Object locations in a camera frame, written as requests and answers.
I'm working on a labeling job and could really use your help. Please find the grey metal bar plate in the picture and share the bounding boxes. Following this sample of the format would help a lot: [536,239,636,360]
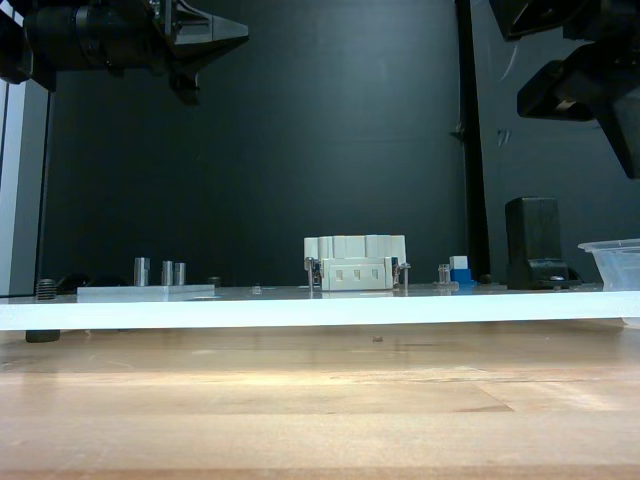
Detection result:
[76,283,217,302]

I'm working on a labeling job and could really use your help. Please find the clear plastic tub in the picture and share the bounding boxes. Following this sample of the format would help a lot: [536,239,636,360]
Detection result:
[577,238,640,292]

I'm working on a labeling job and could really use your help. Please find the black plastic socket block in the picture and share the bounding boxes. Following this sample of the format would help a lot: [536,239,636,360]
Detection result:
[504,196,581,291]

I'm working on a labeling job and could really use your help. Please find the small blue white connector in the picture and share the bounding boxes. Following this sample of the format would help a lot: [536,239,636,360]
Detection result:
[448,254,474,287]

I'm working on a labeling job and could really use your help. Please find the beige multi-pin connector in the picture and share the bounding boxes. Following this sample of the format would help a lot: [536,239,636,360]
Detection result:
[303,233,412,292]

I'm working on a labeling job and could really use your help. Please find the white task board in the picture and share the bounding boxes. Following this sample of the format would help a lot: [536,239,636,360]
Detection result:
[0,285,640,334]

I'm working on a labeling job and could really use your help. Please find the black aluminium frame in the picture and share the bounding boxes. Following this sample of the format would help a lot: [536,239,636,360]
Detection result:
[454,0,494,284]

